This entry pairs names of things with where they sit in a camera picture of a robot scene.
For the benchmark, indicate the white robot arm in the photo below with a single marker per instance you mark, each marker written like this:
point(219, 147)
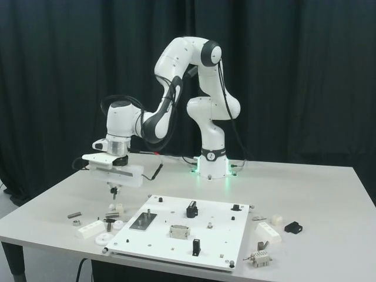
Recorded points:
point(205, 108)

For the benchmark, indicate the flat white mount plate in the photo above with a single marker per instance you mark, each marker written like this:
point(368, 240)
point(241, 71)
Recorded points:
point(98, 158)

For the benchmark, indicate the white round holder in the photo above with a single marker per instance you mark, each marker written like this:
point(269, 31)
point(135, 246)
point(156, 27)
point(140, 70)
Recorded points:
point(119, 208)

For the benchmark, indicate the black upright plug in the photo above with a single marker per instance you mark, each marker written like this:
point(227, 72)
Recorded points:
point(191, 210)

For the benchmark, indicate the metal multi-pin connector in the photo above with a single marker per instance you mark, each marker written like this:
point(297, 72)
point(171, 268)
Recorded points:
point(261, 260)

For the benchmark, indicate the metal round peg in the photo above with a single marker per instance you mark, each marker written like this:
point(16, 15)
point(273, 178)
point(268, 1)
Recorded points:
point(73, 215)

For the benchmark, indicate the white task board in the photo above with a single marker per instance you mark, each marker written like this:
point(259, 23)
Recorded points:
point(182, 243)

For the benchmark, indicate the small metal nut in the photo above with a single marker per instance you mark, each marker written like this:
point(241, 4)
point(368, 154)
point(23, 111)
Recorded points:
point(76, 222)

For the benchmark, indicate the white medium gear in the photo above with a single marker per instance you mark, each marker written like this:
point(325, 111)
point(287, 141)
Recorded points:
point(118, 225)

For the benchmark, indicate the metal bolt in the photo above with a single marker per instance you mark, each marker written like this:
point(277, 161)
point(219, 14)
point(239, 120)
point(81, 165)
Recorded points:
point(110, 214)

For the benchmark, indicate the black stepped plug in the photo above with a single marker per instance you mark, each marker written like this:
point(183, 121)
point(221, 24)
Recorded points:
point(293, 228)

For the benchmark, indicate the black table leg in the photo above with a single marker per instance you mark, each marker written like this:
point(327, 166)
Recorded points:
point(13, 261)

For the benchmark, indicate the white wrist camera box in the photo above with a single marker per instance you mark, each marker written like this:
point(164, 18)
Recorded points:
point(100, 145)

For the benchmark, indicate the long white peg holder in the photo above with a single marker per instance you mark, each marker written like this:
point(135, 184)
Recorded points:
point(268, 233)
point(89, 230)

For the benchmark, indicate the grey metal bracket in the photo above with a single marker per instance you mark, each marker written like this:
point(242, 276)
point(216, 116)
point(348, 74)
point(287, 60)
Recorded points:
point(263, 245)

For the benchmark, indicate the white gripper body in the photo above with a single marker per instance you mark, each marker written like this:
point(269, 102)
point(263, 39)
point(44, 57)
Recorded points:
point(129, 177)

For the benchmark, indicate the white large gear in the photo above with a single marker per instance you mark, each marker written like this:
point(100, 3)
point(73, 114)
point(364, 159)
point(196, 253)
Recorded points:
point(101, 240)

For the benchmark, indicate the small grey metal plug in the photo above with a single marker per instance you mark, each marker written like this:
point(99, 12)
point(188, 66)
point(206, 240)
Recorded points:
point(258, 218)

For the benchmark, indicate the black D-SUB plug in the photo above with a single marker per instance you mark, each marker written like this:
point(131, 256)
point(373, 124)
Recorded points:
point(196, 248)

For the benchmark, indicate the white cube holder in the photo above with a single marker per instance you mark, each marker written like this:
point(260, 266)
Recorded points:
point(277, 220)

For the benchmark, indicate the black curtain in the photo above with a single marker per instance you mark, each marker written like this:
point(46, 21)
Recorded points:
point(58, 58)

